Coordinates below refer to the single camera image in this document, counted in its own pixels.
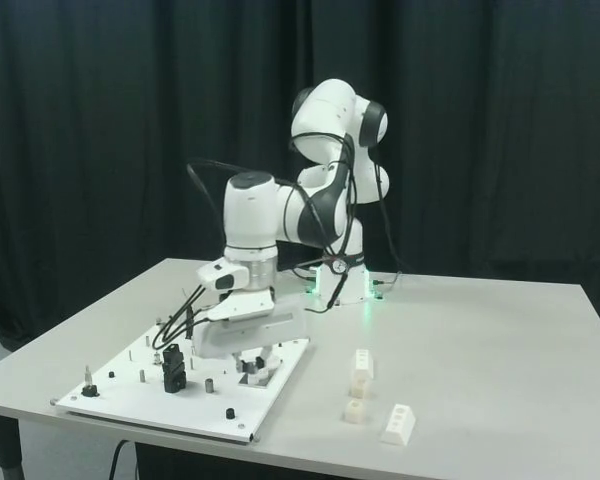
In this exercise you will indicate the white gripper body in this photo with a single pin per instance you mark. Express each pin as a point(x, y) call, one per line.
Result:
point(260, 332)

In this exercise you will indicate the flat white mounting plate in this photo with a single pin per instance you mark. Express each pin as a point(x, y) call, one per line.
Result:
point(245, 305)

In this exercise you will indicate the large metal peg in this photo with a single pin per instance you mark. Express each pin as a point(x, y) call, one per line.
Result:
point(208, 385)

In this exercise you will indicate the black D-SUB plug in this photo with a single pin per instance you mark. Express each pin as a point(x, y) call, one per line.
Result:
point(174, 370)

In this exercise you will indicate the small white box dark window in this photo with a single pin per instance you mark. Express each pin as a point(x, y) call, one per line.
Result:
point(210, 272)

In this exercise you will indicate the tall white holder with holes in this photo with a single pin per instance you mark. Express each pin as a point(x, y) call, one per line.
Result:
point(361, 363)

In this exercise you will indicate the small white cube holder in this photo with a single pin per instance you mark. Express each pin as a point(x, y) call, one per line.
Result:
point(360, 388)
point(355, 411)

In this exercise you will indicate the white task board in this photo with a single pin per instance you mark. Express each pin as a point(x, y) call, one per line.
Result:
point(130, 400)

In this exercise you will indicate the white wedge holder with holes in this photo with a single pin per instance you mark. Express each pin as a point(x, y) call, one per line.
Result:
point(397, 425)

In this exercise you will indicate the black curtains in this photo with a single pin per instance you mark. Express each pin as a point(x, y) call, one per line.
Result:
point(130, 125)

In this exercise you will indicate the black table leg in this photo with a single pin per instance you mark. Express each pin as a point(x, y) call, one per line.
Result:
point(2, 442)

